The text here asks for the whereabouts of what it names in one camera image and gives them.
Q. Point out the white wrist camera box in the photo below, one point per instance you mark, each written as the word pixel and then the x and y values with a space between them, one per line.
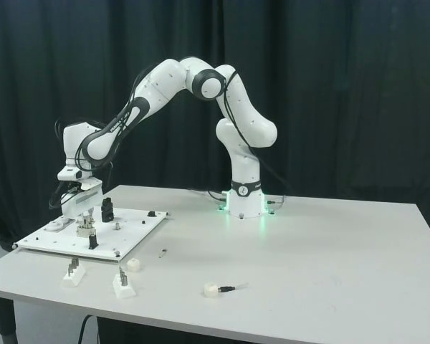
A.
pixel 69 174

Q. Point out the black box under table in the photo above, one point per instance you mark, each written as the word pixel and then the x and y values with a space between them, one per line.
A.
pixel 129 337

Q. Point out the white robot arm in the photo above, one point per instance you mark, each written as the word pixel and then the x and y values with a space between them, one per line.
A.
pixel 172 79

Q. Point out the grey waterproof plug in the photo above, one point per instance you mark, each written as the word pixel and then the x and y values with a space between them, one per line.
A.
pixel 86 226

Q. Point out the white large gear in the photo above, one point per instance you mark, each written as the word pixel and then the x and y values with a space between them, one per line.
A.
pixel 53 228

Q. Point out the dark table leg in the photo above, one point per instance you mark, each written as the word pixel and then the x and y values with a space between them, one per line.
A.
pixel 0 319

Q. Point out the black D-SUB plug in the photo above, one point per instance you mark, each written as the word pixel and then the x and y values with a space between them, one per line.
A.
pixel 107 209

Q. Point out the white round peg holder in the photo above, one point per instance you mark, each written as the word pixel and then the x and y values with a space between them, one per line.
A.
pixel 123 289

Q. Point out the metal BNC plug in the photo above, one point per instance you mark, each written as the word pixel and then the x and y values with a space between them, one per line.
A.
pixel 118 226

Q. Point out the small metal bolt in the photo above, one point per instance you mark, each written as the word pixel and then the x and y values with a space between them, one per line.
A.
pixel 162 253

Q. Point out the flat white mounting plate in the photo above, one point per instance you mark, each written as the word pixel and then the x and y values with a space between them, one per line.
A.
pixel 91 185

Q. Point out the white task board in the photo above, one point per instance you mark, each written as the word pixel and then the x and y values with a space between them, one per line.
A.
pixel 129 240

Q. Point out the large metal round peg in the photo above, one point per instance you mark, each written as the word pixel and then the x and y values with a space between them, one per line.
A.
pixel 125 280

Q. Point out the black curtains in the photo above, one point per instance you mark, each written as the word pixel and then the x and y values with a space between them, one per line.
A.
pixel 344 71

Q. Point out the white medium gear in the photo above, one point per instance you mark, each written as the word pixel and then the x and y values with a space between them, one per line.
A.
pixel 62 223

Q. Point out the black USB plug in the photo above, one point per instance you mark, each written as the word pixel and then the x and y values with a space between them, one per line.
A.
pixel 92 242

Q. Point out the white square peg holder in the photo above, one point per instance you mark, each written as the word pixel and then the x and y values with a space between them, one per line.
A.
pixel 72 280

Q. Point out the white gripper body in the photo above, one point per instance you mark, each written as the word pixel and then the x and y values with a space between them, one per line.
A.
pixel 86 200

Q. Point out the small white plug holder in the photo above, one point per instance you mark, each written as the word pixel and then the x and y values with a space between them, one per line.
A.
pixel 133 265
pixel 210 290

